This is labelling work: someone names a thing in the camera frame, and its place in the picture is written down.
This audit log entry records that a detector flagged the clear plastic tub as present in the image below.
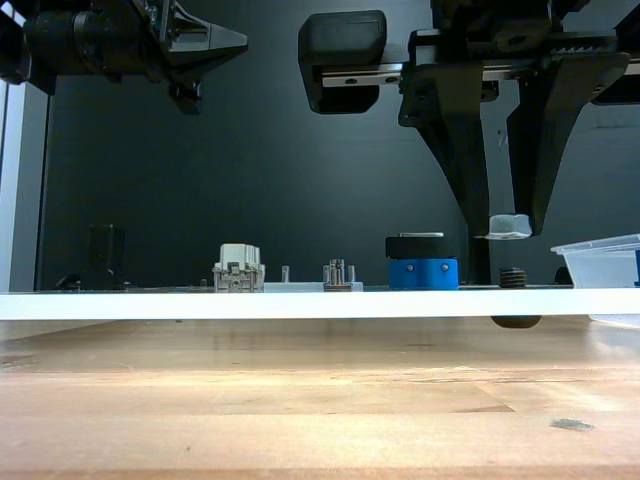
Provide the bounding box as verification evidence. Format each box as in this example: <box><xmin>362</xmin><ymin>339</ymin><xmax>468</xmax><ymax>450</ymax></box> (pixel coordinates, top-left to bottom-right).
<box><xmin>549</xmin><ymin>233</ymin><xmax>640</xmax><ymax>329</ymax></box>

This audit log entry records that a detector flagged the black connector block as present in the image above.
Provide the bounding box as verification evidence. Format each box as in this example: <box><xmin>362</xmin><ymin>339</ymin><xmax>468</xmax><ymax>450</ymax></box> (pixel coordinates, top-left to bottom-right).
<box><xmin>384</xmin><ymin>230</ymin><xmax>461</xmax><ymax>261</ymax></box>

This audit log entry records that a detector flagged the black M12 threaded bolt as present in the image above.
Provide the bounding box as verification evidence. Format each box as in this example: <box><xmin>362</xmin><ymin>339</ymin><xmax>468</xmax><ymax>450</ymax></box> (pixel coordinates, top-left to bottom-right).
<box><xmin>489</xmin><ymin>266</ymin><xmax>541</xmax><ymax>330</ymax></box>

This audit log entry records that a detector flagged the blue clamp base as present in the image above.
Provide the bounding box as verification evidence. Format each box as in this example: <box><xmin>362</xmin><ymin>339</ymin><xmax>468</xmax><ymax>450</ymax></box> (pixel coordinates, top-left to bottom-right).
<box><xmin>387</xmin><ymin>256</ymin><xmax>460</xmax><ymax>291</ymax></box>

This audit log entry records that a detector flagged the small metal clamp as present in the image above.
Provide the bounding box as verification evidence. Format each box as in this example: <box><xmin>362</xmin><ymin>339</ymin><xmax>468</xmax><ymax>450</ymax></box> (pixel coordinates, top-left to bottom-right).
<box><xmin>323</xmin><ymin>258</ymin><xmax>354</xmax><ymax>292</ymax></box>

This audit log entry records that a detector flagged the grey connector housing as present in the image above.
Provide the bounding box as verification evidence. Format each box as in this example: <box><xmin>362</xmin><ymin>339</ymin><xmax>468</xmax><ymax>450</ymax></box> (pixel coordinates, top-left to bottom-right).
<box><xmin>212</xmin><ymin>243</ymin><xmax>266</xmax><ymax>293</ymax></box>

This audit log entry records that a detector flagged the white board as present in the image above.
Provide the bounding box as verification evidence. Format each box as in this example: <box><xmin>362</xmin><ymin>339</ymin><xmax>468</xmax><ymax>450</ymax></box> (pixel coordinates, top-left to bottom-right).
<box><xmin>0</xmin><ymin>285</ymin><xmax>640</xmax><ymax>321</ymax></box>

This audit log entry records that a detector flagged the black wall column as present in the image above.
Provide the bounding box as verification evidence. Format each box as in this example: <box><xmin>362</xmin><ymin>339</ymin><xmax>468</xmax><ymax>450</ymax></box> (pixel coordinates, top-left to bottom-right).
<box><xmin>465</xmin><ymin>235</ymin><xmax>492</xmax><ymax>287</ymax></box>

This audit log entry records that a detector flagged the grey window frame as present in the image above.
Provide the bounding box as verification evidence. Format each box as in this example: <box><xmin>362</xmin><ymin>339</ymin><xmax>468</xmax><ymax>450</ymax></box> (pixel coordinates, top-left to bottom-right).
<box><xmin>0</xmin><ymin>79</ymin><xmax>50</xmax><ymax>292</ymax></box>

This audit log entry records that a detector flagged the white pin mount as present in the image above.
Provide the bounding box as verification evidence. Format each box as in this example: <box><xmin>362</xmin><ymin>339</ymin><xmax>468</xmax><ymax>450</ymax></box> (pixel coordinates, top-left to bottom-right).
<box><xmin>263</xmin><ymin>280</ymin><xmax>364</xmax><ymax>294</ymax></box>

